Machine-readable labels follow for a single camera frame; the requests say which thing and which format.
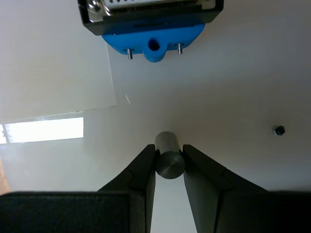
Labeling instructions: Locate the small black hex screw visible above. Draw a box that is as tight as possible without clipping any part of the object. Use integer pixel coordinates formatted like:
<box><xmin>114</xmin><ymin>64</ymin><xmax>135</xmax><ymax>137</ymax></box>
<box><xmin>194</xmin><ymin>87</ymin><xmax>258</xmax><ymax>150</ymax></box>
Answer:
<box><xmin>272</xmin><ymin>124</ymin><xmax>286</xmax><ymax>137</ymax></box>

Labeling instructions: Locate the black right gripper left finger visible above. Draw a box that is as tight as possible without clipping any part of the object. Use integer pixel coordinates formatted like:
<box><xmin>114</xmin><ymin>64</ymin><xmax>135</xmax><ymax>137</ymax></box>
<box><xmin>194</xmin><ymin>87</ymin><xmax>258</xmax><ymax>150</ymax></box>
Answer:
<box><xmin>0</xmin><ymin>144</ymin><xmax>156</xmax><ymax>233</ymax></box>

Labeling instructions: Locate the steel cylinder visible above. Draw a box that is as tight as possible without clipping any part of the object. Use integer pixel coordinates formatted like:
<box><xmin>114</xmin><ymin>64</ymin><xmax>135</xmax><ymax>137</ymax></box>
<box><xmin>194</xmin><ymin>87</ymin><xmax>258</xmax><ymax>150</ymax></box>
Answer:
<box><xmin>154</xmin><ymin>131</ymin><xmax>187</xmax><ymax>181</ymax></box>

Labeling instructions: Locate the white taskboard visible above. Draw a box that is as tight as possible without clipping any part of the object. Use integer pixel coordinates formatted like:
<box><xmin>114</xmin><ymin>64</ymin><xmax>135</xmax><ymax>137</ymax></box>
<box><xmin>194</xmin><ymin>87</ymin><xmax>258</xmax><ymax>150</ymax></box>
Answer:
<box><xmin>0</xmin><ymin>0</ymin><xmax>311</xmax><ymax>195</ymax></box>

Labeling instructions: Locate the blue round connector mount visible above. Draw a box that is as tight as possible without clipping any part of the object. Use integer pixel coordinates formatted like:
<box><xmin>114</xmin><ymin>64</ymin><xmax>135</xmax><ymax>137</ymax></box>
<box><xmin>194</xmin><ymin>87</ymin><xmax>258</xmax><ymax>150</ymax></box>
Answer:
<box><xmin>101</xmin><ymin>23</ymin><xmax>206</xmax><ymax>63</ymax></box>

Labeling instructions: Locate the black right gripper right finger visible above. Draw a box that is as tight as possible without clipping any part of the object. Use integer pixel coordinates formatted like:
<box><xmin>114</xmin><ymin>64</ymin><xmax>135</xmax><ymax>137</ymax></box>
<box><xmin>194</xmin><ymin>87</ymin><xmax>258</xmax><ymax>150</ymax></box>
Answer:
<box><xmin>182</xmin><ymin>144</ymin><xmax>311</xmax><ymax>233</ymax></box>

